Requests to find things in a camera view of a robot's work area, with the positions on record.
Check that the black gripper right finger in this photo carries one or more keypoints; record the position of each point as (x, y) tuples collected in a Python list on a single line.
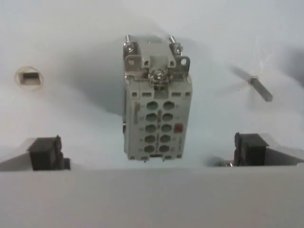
[(251, 152)]

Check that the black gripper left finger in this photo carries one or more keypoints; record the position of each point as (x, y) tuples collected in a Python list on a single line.
[(45, 154)]

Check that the grey waterproof plug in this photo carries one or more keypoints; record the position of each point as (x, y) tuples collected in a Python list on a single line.
[(156, 118)]

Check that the white task board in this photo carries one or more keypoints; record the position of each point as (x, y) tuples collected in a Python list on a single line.
[(71, 114)]

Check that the metal square peg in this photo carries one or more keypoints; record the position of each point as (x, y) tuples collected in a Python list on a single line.
[(261, 89)]

